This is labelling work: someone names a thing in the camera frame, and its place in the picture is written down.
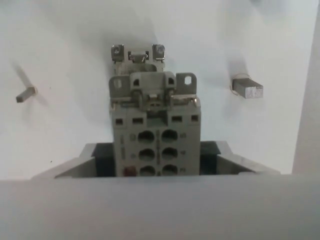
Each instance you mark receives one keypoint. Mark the white task board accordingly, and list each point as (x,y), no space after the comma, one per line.
(75,62)

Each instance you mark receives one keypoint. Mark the small metal square peg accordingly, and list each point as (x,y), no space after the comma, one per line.
(25,94)

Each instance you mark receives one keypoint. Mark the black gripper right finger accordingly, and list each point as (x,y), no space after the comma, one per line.
(220,157)

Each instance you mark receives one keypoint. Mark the grey waterproof plug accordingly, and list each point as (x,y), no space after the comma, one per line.
(157,130)

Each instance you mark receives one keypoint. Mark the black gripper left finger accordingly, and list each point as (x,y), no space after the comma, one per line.
(86,160)

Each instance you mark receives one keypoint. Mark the large metal square peg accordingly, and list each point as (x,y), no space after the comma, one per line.
(247,88)

